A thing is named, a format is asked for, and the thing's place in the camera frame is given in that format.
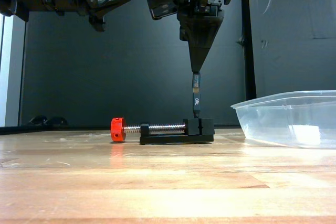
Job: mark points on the black USB-C socket adapter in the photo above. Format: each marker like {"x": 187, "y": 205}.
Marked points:
{"x": 197, "y": 104}

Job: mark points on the clear plastic tub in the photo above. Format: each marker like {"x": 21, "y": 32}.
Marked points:
{"x": 275, "y": 119}

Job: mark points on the black vise clamp orange knob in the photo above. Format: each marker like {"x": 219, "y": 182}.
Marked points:
{"x": 173, "y": 137}

